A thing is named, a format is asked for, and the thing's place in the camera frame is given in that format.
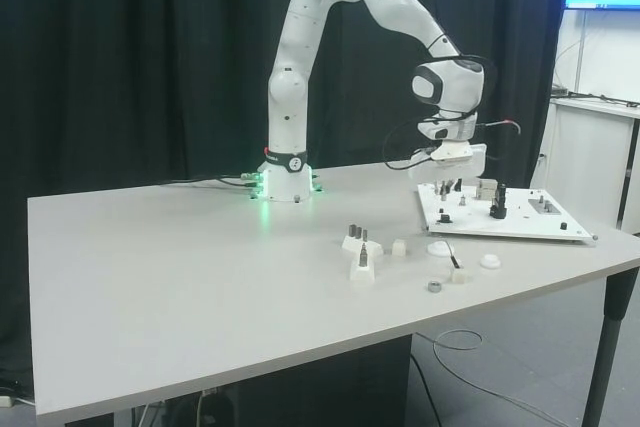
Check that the white task board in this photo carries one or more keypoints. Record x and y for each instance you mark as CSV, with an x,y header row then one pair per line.
x,y
500,227

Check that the black table leg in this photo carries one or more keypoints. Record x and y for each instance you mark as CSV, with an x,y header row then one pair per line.
x,y
607,347

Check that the white power strip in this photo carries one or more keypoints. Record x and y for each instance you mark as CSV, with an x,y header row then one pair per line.
x,y
6,400

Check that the medium metal round peg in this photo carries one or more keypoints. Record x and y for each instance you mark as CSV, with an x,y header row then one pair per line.
x,y
358,233

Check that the white cabinet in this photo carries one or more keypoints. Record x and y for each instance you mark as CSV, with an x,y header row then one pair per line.
x,y
585,157

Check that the large metal round peg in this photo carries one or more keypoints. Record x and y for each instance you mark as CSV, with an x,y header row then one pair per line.
x,y
351,231

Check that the clear Ethernet plug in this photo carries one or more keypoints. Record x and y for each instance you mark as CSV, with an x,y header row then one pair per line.
x,y
445,189

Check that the metal BNC plug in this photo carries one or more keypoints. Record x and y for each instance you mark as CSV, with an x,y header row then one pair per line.
x,y
462,201

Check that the long white peg holder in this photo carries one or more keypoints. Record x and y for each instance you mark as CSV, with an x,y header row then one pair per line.
x,y
350,244

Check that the black curtain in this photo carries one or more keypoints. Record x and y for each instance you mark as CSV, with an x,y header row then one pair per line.
x,y
100,72

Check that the white large gear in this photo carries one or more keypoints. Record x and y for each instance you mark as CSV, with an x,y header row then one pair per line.
x,y
439,249

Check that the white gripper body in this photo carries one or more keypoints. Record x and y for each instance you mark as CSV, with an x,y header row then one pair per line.
x,y
470,167

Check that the white medium gear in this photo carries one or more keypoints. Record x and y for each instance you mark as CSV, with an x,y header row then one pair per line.
x,y
490,262

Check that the metal bolt nut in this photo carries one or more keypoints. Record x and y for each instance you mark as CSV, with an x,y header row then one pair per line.
x,y
434,285

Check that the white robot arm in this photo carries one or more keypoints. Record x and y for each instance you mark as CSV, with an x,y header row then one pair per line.
x,y
285,112

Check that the white single peg holder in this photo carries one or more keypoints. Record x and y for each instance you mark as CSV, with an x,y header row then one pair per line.
x,y
362,277

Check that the small white Ethernet holder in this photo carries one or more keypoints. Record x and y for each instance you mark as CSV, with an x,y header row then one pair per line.
x,y
399,247

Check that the small white plug holder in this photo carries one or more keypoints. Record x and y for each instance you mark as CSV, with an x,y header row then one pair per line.
x,y
462,277

